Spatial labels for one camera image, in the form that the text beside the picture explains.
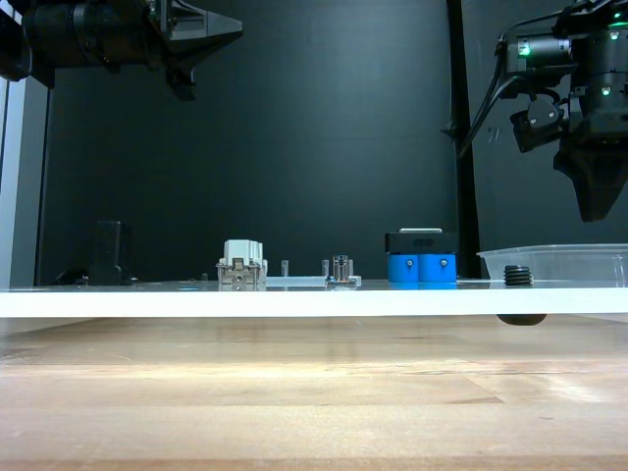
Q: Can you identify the black d-sub connector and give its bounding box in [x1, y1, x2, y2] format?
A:
[385, 227, 458, 256]

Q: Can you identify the grey connector housing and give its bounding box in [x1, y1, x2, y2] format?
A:
[215, 238, 269, 291]

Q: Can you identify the silver bnc connector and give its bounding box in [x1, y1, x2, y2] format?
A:
[324, 253, 363, 289]

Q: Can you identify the clear plastic tub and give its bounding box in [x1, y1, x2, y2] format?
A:
[475, 243, 628, 288]

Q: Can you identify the black upright pillar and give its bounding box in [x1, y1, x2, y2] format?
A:
[444, 0, 482, 280]

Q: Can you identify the black set screw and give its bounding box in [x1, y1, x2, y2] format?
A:
[503, 264, 535, 288]

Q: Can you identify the black rubber board foot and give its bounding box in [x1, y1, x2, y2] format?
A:
[495, 313, 549, 328]

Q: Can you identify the white plastic board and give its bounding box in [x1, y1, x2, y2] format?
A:
[0, 277, 628, 319]

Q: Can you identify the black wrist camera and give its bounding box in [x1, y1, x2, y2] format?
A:
[508, 95, 565, 154]

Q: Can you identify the blue d-sub mount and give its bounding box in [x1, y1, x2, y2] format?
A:
[387, 251, 458, 285]

